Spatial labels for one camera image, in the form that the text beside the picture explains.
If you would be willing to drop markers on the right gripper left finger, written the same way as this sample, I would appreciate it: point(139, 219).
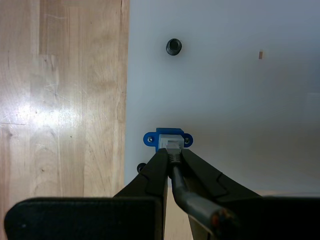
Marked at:
point(140, 200)

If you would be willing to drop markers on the blue socket block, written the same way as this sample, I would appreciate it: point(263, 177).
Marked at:
point(172, 137)

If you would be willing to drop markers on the white task board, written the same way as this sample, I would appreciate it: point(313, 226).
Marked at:
point(225, 100)

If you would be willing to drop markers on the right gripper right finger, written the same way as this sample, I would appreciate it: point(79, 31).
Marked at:
point(250, 212)

